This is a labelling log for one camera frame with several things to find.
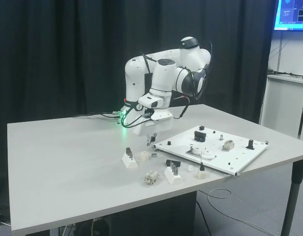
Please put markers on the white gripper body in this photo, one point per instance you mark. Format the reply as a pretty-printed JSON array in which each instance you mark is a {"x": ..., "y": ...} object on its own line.
[{"x": 155, "y": 126}]

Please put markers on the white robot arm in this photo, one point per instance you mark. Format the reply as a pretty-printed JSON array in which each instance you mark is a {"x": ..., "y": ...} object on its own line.
[{"x": 134, "y": 73}]

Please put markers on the round metal BNC plug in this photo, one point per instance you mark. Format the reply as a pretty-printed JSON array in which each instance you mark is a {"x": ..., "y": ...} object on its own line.
[{"x": 154, "y": 155}]

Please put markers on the white cube plug holder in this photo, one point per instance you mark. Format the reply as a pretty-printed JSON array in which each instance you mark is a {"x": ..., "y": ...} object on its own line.
[{"x": 144, "y": 156}]

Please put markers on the medium metal square peg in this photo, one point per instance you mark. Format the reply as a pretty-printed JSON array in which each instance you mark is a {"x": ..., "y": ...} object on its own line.
[{"x": 131, "y": 154}]

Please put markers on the large metal square peg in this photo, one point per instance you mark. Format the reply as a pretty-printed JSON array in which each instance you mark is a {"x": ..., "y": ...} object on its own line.
[{"x": 128, "y": 150}]

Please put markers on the black D-SUB plug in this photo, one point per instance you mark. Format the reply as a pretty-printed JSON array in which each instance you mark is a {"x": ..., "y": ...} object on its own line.
[{"x": 172, "y": 163}]

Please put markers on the white square peg holder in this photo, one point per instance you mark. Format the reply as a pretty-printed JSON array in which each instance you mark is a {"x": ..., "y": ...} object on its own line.
[{"x": 130, "y": 162}]

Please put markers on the medium metal round peg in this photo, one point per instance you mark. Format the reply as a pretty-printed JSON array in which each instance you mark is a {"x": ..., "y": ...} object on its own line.
[{"x": 173, "y": 169}]

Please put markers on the grey metal waterproof plug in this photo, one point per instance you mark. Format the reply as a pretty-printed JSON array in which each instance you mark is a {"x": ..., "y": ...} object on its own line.
[{"x": 149, "y": 178}]

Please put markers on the large metal round peg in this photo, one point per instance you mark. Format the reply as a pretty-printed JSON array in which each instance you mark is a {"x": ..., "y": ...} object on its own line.
[{"x": 176, "y": 171}]

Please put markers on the white medium gear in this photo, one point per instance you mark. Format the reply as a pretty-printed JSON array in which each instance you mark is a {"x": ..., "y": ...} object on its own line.
[{"x": 196, "y": 151}]

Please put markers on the white round peg holder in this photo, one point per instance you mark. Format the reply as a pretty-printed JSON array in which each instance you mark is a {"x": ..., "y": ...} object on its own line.
[{"x": 173, "y": 178}]

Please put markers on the white small gear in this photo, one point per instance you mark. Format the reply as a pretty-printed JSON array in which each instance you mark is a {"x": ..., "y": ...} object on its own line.
[{"x": 190, "y": 168}]

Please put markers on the black USB plug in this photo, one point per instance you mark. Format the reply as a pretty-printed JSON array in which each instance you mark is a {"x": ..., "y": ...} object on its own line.
[{"x": 201, "y": 168}]

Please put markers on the white large gear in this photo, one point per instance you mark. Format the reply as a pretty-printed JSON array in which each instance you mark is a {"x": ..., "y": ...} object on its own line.
[{"x": 210, "y": 156}]

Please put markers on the white USB plug holder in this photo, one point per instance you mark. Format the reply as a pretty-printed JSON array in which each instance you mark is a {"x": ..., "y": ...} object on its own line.
[{"x": 201, "y": 174}]

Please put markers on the white task board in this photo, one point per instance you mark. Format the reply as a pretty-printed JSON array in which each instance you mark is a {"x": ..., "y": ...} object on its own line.
[{"x": 215, "y": 150}]

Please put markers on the black curtain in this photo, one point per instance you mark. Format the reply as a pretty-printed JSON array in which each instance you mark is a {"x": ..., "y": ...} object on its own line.
[{"x": 68, "y": 49}]

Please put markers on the white cabinet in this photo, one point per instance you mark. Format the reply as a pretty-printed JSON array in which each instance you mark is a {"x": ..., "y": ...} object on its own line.
[{"x": 284, "y": 108}]

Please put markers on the black table leg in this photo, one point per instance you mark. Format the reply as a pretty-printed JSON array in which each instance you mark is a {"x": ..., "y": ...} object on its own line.
[{"x": 293, "y": 196}]

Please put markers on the blue screen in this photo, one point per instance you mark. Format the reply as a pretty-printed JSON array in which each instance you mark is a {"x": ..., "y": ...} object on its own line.
[{"x": 293, "y": 13}]

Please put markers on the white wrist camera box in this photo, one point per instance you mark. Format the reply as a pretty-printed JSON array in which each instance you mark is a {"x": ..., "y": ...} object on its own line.
[{"x": 150, "y": 100}]

